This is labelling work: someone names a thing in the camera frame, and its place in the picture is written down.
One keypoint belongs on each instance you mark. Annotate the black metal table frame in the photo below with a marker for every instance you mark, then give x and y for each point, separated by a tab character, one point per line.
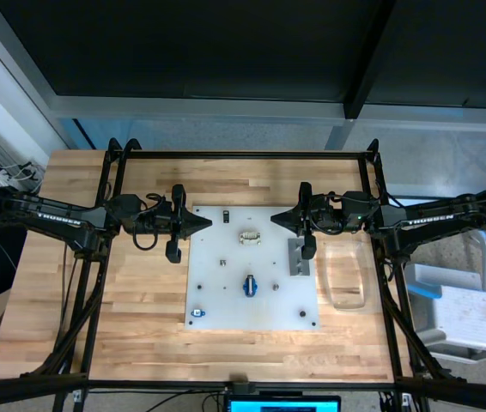
243	153

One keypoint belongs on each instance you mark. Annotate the clear plastic tub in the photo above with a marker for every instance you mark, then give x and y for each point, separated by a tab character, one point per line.
346	283

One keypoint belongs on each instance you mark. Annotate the black table-level camera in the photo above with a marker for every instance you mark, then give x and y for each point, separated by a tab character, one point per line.
241	383

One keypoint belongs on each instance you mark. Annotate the black overhead beam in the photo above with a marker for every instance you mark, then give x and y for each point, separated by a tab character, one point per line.
367	64

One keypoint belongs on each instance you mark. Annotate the blue round holder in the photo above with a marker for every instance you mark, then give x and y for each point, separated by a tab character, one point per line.
256	286

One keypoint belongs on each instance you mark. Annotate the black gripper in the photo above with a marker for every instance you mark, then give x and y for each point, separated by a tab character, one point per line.
173	253
308	251

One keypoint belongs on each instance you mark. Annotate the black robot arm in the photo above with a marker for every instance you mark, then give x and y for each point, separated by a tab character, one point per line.
432	221
54	216

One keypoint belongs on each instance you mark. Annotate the grey cylinder holder block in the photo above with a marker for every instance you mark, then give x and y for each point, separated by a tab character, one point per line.
293	266

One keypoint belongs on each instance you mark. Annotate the beige connector housing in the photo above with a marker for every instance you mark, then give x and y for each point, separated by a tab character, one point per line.
250	238

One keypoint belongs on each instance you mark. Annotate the blue square holder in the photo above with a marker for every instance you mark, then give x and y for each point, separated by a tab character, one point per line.
202	313

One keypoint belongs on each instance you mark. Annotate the silver metal frame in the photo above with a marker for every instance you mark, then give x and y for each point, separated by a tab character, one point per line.
226	107

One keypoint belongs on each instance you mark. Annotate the white step stool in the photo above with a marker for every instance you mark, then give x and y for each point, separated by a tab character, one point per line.
470	317

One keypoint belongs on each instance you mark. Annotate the white plastic board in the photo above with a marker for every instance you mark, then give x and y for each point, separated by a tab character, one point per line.
234	309

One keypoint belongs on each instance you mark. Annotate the black silver-topped block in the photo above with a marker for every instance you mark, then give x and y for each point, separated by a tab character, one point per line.
250	284

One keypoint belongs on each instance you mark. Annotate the blue laptop screen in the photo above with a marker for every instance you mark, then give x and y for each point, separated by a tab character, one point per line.
281	405

